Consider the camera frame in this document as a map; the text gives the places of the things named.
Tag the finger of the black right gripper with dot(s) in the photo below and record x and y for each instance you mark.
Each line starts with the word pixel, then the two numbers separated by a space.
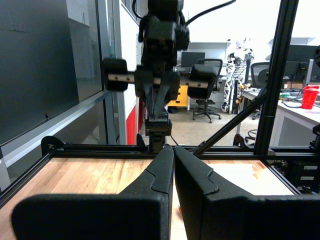
pixel 171 87
pixel 145 87

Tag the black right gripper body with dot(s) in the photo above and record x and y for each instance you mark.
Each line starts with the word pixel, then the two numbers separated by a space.
pixel 160 40

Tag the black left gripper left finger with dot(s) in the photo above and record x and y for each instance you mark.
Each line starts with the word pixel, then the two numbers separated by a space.
pixel 100 220

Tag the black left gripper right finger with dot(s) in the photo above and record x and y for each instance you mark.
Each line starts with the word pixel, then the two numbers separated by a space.
pixel 250 220

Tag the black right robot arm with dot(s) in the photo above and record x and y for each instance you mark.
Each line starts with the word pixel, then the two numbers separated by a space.
pixel 162 10

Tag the yellow cabinet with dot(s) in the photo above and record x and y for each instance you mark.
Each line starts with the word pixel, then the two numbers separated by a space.
pixel 183 97

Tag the black computer monitor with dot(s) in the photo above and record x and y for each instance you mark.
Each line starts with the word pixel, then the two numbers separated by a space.
pixel 297 57
pixel 192 58

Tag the black office chair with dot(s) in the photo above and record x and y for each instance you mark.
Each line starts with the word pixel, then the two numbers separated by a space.
pixel 207 110
pixel 258 72

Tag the white lattice structure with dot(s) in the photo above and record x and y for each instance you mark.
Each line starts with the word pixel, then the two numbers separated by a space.
pixel 232 82

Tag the white desk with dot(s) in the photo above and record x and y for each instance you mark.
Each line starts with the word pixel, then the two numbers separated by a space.
pixel 295 117

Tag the red bucket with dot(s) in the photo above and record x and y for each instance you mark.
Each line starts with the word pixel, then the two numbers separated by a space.
pixel 310 97

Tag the black aluminium frame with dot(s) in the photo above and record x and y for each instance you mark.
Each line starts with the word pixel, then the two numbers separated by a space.
pixel 275 75

